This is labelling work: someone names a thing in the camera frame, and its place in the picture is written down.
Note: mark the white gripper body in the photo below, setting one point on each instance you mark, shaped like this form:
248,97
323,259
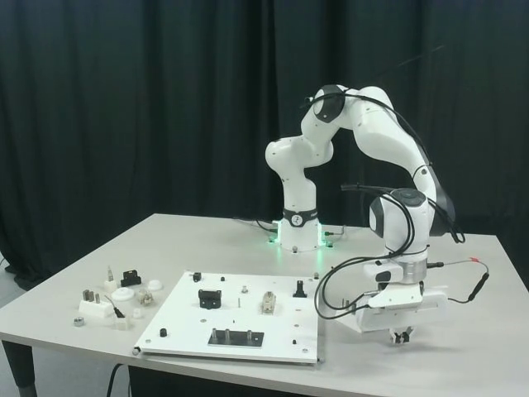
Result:
396,318

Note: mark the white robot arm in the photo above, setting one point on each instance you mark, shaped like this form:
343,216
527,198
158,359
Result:
372,124

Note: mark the white round peg holder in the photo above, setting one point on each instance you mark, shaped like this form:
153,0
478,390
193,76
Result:
343,316

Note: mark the white task board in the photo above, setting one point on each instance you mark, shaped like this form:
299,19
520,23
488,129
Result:
231,322

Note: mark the white medium gear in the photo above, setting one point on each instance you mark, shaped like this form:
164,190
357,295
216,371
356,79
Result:
155,285

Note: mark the beige waterproof plug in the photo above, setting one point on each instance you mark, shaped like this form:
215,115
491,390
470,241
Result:
144,299

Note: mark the white small gear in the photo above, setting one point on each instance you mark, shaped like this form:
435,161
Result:
137,313

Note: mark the black D-SUB plug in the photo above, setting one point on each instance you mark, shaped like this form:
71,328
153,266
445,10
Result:
131,280

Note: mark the white Ethernet plug holder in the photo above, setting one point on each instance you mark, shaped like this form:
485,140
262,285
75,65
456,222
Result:
122,324

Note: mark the white large gear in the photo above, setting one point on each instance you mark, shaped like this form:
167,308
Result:
122,295

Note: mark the black Ethernet plug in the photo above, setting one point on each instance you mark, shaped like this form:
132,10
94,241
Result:
117,311

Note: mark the white USB plug holder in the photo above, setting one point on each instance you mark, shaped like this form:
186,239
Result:
109,285

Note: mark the metal USB plug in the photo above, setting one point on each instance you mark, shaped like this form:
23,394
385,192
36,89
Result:
110,274

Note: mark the white square peg holder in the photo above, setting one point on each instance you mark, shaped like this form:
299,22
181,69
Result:
97,311

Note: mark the metal bolt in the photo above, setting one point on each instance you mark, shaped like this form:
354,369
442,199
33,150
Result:
78,322

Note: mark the black curtain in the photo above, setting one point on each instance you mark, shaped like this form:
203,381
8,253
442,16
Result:
124,103

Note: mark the black table leg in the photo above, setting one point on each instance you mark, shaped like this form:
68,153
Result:
18,368

